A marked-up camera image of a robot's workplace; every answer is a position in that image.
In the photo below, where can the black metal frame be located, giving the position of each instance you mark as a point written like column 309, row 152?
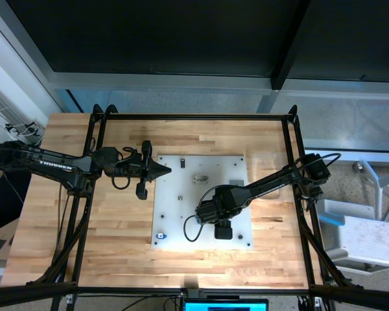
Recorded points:
column 194, row 116

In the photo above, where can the grey flat plate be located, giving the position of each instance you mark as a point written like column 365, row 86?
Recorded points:
column 236, row 182

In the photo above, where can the clear plastic container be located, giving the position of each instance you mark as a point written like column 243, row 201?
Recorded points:
column 266, row 162

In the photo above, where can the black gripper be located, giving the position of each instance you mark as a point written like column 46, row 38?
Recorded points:
column 144, row 168
column 223, row 232

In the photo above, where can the white step stool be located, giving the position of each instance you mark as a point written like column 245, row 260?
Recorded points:
column 369, row 239

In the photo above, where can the blue square base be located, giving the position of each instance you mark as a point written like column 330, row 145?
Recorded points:
column 157, row 238

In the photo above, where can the small black camera mount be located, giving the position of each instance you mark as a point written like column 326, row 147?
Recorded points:
column 192, row 293

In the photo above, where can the brown cardboard box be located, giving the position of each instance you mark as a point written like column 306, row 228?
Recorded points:
column 0, row 239

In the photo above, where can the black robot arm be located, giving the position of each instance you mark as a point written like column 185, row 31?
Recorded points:
column 266, row 184
column 52, row 165

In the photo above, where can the screen with blue picture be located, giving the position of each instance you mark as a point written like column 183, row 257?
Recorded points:
column 225, row 306

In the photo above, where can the white board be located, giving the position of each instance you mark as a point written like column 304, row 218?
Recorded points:
column 181, row 226

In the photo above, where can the small black connector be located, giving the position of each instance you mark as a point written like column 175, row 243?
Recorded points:
column 183, row 163

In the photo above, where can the black vertical post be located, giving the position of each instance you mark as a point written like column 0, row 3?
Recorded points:
column 288, row 48

